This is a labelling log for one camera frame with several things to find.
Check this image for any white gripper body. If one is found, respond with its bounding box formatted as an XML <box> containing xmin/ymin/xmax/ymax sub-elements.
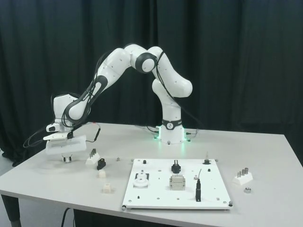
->
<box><xmin>45</xmin><ymin>134</ymin><xmax>87</xmax><ymax>156</ymax></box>

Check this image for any white large gear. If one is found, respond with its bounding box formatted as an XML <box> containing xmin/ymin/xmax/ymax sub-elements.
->
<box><xmin>134</xmin><ymin>179</ymin><xmax>150</xmax><ymax>189</ymax></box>

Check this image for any flat white mounting plate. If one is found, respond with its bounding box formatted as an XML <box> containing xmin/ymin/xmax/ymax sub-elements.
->
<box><xmin>43</xmin><ymin>132</ymin><xmax>71</xmax><ymax>141</ymax></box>

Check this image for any white square peg holder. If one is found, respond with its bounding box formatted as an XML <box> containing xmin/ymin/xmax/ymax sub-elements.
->
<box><xmin>85</xmin><ymin>155</ymin><xmax>100</xmax><ymax>167</ymax></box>

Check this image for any black table leg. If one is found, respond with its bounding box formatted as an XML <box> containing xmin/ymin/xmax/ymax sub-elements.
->
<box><xmin>0</xmin><ymin>194</ymin><xmax>19</xmax><ymax>227</ymax></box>

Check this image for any white task board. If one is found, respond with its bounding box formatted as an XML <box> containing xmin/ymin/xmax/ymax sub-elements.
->
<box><xmin>121</xmin><ymin>158</ymin><xmax>234</xmax><ymax>211</ymax></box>

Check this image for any black curtain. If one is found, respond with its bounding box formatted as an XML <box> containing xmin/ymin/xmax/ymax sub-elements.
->
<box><xmin>0</xmin><ymin>0</ymin><xmax>303</xmax><ymax>164</ymax></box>

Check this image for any black waterproof plug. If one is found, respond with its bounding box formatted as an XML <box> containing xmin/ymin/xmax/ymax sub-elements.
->
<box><xmin>170</xmin><ymin>159</ymin><xmax>182</xmax><ymax>173</ymax></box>

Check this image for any black USB plug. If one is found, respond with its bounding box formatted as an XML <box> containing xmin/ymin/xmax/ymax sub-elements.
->
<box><xmin>195</xmin><ymin>168</ymin><xmax>203</xmax><ymax>203</ymax></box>

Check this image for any white round peg holder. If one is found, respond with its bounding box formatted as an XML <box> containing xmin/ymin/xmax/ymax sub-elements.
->
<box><xmin>232</xmin><ymin>174</ymin><xmax>253</xmax><ymax>186</ymax></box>

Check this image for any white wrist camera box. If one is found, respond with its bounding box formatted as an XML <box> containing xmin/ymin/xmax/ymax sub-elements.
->
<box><xmin>45</xmin><ymin>123</ymin><xmax>59</xmax><ymax>133</ymax></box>

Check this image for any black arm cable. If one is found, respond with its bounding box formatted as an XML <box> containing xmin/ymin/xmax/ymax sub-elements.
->
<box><xmin>23</xmin><ymin>50</ymin><xmax>167</xmax><ymax>148</ymax></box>

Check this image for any black floor cable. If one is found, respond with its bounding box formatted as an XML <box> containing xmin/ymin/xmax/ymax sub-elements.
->
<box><xmin>62</xmin><ymin>207</ymin><xmax>72</xmax><ymax>227</ymax></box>

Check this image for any black base cable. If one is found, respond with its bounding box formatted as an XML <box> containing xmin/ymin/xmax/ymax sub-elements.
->
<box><xmin>142</xmin><ymin>124</ymin><xmax>161</xmax><ymax>138</ymax></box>

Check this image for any grey base cable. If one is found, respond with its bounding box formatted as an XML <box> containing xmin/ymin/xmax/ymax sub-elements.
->
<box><xmin>186</xmin><ymin>129</ymin><xmax>202</xmax><ymax>140</ymax></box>

